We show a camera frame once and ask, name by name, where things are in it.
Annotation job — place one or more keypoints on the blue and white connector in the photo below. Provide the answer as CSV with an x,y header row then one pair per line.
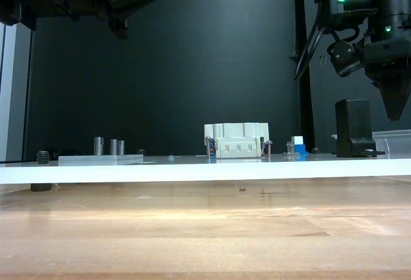
x,y
302,148

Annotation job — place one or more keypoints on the white taskboard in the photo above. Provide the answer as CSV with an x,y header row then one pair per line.
x,y
205,172

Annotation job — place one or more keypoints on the black threaded screw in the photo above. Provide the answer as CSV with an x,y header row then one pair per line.
x,y
43,158

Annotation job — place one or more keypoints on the clear plastic tub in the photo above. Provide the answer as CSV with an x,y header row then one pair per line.
x,y
395,145

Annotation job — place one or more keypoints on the black vertical column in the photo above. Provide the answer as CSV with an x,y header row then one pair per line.
x,y
305,106

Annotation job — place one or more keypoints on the black board standoff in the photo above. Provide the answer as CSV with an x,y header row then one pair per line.
x,y
41,187

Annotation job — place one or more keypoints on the beige multi-pin connector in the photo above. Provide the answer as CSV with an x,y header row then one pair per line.
x,y
237,146

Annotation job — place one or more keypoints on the black board screw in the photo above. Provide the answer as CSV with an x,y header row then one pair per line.
x,y
141,151
315,150

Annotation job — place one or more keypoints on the small clear board pin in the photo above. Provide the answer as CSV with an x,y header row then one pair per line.
x,y
171,157

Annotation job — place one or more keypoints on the short steel bar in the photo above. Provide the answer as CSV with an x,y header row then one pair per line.
x,y
113,147
98,146
121,148

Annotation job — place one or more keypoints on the grey metal plate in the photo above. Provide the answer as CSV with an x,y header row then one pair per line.
x,y
96,160

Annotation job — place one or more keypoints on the black clamp block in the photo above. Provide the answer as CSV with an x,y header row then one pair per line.
x,y
351,126

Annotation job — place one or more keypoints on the connector mounting screw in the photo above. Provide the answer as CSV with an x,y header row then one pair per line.
x,y
269,149

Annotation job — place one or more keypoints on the small grey connector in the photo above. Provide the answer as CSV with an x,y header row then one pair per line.
x,y
290,148

